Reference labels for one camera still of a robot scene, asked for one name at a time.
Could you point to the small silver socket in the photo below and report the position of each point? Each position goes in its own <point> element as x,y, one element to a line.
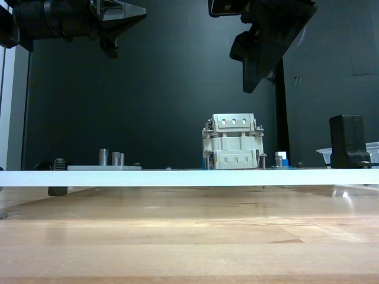
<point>277,161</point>

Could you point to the beige HAN10E connector insert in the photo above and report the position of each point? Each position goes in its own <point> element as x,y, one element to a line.
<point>234,125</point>

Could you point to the blue silver clamp connector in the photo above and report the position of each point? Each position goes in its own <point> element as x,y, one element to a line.
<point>204,164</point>

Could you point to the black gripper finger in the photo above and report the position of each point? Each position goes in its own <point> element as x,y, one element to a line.
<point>272,35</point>
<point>110,48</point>
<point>241,47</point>
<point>121,20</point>

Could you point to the clear plastic tub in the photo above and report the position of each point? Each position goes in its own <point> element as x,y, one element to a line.
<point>324,154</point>

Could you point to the grey metal plate with posts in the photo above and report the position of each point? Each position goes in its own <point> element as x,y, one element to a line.
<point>103,156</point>

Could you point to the black standoff bolt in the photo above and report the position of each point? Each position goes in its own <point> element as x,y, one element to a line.
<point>60,164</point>

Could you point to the white board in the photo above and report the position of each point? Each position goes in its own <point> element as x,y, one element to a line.
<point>177,178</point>

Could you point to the small blue white connector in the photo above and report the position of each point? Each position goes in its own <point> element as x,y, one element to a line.
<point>286,164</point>

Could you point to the black clamp block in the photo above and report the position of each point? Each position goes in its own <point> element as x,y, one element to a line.
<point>346,139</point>

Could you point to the beige connector hub housing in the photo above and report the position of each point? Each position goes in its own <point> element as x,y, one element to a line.
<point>234,159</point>

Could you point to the black aluminium frame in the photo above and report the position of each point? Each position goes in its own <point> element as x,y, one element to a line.
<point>281,133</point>

